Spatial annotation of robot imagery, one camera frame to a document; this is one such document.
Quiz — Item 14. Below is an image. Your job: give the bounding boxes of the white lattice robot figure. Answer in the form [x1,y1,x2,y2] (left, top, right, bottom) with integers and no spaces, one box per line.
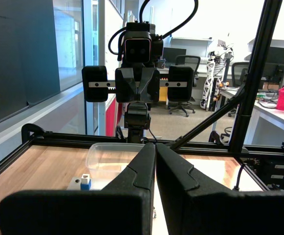
[199,39,233,112]

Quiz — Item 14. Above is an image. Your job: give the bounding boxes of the black camera cable loop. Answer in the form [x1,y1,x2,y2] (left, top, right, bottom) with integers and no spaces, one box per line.
[108,27,128,61]

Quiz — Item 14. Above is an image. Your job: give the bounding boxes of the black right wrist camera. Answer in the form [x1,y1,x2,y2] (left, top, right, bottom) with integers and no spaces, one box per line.
[124,31,154,63]

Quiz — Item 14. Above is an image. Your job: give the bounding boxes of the yellow drawer cabinet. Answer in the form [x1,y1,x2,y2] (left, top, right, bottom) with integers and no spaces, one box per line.
[159,87,169,102]

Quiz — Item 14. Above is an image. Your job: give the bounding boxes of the clear plastic tub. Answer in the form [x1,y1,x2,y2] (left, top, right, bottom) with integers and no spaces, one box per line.
[86,142,147,172]

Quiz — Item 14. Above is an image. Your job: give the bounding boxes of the blue white connector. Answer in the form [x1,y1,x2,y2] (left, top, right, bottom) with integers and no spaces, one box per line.
[80,173,92,191]

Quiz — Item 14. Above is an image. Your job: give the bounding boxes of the white wall shelf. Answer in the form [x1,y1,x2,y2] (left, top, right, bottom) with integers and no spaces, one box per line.
[169,36,214,50]

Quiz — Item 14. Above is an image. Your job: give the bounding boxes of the black aluminium frame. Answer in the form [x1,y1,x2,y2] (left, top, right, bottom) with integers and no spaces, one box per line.
[0,0,284,194]

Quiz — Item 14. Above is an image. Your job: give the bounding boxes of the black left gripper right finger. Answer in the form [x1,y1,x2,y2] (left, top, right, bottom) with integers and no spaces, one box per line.
[155,143,284,235]

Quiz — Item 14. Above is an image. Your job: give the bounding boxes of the black computer monitor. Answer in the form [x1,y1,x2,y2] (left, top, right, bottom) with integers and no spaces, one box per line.
[162,47,187,65]

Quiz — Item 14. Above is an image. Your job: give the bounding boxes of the black labelled control boxes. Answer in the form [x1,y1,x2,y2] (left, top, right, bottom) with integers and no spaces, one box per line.
[239,156,284,192]

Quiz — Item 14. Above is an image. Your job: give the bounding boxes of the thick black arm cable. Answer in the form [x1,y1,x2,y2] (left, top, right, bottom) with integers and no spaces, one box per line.
[139,0,199,38]

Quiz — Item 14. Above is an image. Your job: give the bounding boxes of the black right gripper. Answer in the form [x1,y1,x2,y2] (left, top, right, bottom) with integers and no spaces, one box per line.
[81,62,196,104]

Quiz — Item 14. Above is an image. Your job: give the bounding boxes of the black mesh office chair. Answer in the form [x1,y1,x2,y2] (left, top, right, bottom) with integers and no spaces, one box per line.
[228,61,250,118]
[168,55,201,118]

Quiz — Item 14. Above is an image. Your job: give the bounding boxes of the large dark monitor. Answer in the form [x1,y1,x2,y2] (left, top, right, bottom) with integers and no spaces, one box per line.
[261,46,284,87]

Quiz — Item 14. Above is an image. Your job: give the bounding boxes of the white red partition screen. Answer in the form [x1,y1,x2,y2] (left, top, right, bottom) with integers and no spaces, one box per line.
[98,0,123,137]

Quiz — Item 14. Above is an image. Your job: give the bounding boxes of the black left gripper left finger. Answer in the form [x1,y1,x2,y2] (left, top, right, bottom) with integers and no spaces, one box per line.
[0,142,156,235]

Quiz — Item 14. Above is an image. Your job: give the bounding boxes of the white office desk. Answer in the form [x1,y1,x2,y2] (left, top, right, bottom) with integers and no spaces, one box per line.
[212,87,284,145]

